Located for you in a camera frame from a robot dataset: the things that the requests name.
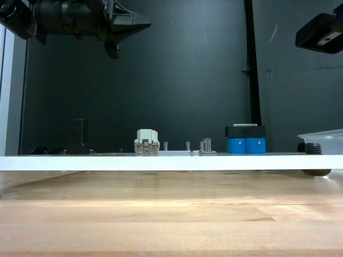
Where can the white task board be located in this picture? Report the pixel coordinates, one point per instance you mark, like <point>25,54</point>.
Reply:
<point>171,162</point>

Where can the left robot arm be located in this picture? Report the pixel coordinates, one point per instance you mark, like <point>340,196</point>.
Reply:
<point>53,16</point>

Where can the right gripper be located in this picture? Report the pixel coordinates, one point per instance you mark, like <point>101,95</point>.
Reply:
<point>316,34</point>

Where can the beige many-pin connector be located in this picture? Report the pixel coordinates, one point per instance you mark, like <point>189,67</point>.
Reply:
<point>146,139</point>

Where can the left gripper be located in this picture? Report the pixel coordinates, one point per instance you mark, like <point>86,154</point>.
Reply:
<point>111,45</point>

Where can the small steel peg fitting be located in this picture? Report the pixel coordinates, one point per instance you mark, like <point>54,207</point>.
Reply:
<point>207,146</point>

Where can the clear plastic container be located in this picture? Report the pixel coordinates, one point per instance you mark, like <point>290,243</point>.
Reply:
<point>331,140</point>

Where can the black frame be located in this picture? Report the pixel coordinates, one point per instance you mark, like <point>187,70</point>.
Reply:
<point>253,80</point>

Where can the blue socket block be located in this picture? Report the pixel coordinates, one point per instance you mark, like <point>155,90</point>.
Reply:
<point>246,146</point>

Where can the black socket housing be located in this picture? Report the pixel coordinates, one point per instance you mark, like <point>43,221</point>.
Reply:
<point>245,131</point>

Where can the short steel peg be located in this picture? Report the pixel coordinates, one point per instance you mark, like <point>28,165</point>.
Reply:
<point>165,146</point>
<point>187,146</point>

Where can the black threaded stud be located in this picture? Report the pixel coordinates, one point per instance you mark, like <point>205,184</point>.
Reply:
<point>313,149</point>

